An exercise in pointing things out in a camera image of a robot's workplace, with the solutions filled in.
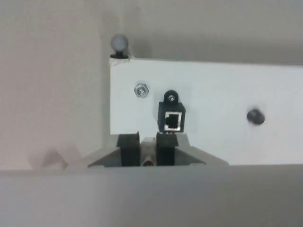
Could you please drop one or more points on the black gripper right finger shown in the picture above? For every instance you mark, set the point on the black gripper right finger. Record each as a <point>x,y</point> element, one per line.
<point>165,151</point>

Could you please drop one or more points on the white task board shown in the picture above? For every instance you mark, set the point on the white task board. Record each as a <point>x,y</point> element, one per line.
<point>213,94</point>

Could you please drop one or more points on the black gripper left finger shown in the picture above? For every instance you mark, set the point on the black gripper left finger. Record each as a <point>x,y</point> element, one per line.
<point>129,151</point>

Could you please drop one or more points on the black round knob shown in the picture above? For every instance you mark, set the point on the black round knob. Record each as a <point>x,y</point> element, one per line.
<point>255,116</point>

